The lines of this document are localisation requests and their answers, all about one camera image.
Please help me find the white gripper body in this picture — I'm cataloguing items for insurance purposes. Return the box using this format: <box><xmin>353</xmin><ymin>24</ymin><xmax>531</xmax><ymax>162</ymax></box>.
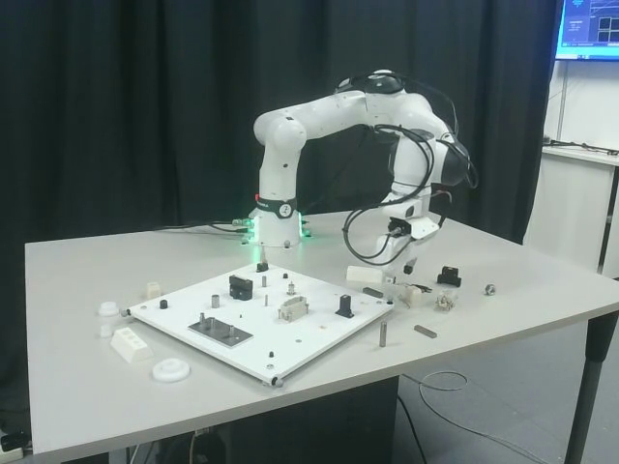
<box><xmin>372</xmin><ymin>232</ymin><xmax>421</xmax><ymax>271</ymax></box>

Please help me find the white plug holder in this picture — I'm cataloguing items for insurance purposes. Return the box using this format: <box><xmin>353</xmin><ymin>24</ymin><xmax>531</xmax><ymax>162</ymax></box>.
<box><xmin>394</xmin><ymin>284</ymin><xmax>427</xmax><ymax>308</ymax></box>

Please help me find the white long block holder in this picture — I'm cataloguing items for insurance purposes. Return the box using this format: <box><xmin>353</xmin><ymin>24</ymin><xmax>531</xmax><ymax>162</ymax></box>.
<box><xmin>345</xmin><ymin>264</ymin><xmax>386</xmax><ymax>284</ymax></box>

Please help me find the white task board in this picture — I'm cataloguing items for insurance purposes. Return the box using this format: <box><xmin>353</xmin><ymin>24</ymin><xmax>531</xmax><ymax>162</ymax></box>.
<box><xmin>126</xmin><ymin>263</ymin><xmax>396</xmax><ymax>388</ymax></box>

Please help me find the black box under table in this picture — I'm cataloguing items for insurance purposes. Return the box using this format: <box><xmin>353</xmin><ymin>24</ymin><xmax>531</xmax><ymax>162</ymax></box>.
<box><xmin>212</xmin><ymin>375</ymin><xmax>402</xmax><ymax>464</ymax></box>

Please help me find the grey table leg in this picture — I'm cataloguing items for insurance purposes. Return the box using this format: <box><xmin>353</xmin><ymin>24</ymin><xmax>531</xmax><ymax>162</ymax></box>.
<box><xmin>564</xmin><ymin>308</ymin><xmax>613</xmax><ymax>464</ymax></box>

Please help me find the white large gear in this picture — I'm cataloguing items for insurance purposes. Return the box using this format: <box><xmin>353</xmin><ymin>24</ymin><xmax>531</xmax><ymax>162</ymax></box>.
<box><xmin>152</xmin><ymin>358</ymin><xmax>192</xmax><ymax>386</ymax></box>

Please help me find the white holder with square holes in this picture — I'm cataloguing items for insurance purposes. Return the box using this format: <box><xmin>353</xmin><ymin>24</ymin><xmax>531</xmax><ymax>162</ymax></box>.
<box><xmin>109</xmin><ymin>328</ymin><xmax>155</xmax><ymax>363</ymax></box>

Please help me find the blue screen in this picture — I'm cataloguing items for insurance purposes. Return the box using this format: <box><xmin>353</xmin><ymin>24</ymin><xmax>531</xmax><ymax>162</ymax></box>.
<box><xmin>553</xmin><ymin>0</ymin><xmax>619</xmax><ymax>62</ymax></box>

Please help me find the black curtain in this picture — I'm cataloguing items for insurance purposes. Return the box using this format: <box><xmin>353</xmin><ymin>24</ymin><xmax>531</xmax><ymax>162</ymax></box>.
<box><xmin>0</xmin><ymin>0</ymin><xmax>568</xmax><ymax>272</ymax></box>

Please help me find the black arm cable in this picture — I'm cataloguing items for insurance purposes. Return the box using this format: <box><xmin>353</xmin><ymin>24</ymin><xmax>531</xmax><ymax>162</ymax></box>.
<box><xmin>341</xmin><ymin>72</ymin><xmax>481</xmax><ymax>266</ymax></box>

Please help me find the grey floor cable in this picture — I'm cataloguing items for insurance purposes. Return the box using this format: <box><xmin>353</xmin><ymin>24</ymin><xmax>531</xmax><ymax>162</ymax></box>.
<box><xmin>418</xmin><ymin>370</ymin><xmax>584</xmax><ymax>458</ymax></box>

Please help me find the black table cable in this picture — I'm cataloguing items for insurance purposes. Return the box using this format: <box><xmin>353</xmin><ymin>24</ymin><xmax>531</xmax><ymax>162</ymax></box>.
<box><xmin>162</xmin><ymin>219</ymin><xmax>253</xmax><ymax>234</ymax></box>

